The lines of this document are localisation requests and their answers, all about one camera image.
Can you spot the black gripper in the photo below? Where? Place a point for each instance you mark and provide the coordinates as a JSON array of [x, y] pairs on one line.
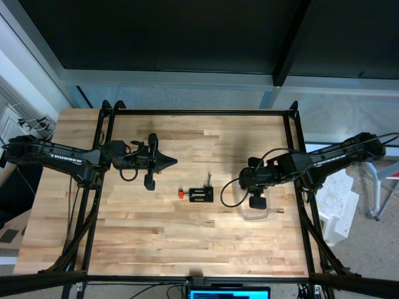
[[258, 177], [151, 162]]

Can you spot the black Trossen arm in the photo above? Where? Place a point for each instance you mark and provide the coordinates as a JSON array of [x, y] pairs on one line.
[[65, 157], [330, 160]]

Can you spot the thin grey metal connector piece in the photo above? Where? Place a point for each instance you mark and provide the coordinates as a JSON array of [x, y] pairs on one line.
[[208, 180]]

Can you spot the clear plastic tub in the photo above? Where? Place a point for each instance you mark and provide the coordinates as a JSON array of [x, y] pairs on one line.
[[254, 215]]

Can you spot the black vise with orange knob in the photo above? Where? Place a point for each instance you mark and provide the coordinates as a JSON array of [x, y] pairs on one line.
[[199, 194]]

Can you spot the white plastic step block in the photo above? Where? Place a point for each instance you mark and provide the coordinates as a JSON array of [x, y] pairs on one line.
[[336, 211]]

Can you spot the blue laptop screen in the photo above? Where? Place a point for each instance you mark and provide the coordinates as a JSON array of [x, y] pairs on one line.
[[227, 294]]

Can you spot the white power strip with plugs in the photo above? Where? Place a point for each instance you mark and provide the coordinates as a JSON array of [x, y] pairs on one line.
[[31, 124]]

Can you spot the black overhead beam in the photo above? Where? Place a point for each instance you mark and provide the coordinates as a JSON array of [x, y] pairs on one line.
[[291, 40]]

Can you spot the large black box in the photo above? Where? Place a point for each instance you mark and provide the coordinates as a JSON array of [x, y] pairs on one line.
[[18, 193]]

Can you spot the brown cardboard box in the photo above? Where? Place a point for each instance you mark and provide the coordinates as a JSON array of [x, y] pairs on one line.
[[12, 224]]

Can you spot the black metal frame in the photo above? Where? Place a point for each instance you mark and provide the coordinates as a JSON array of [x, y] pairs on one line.
[[199, 111]]

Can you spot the small black camera box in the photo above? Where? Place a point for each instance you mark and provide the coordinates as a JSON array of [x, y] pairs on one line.
[[197, 278]]

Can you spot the grey metal chair frame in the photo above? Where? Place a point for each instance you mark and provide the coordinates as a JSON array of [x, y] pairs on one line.
[[376, 199]]

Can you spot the silver frame bracket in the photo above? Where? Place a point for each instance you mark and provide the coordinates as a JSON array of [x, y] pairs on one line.
[[317, 289], [80, 287]]

